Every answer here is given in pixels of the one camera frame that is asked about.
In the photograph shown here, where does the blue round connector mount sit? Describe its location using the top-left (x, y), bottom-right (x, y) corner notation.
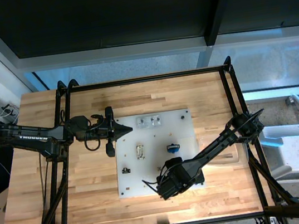
top-left (166, 143), bottom-right (181, 155)

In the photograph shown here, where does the clear plastic tub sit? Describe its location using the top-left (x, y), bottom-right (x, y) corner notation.
top-left (197, 129), bottom-right (251, 171)

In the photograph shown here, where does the clear block with metal pins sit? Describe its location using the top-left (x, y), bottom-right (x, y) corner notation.
top-left (136, 114), bottom-right (162, 130)

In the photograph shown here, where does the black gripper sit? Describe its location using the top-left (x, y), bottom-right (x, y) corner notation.
top-left (86, 103), bottom-right (138, 161)
top-left (154, 164), bottom-right (196, 201)

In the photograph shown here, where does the black table frame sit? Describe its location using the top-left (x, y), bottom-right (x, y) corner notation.
top-left (0, 44), bottom-right (299, 224)

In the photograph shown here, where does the white task board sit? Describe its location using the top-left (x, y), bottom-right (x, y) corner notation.
top-left (107, 106), bottom-right (206, 199)

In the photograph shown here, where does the grey rectangular connector housing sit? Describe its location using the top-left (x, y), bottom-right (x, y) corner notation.
top-left (135, 144), bottom-right (147, 160)

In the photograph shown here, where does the cable bundle by wall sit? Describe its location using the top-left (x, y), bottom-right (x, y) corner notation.
top-left (0, 102), bottom-right (19, 118)

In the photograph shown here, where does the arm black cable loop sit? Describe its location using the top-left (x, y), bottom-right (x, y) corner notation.
top-left (141, 177), bottom-right (161, 189)
top-left (83, 136), bottom-right (102, 153)

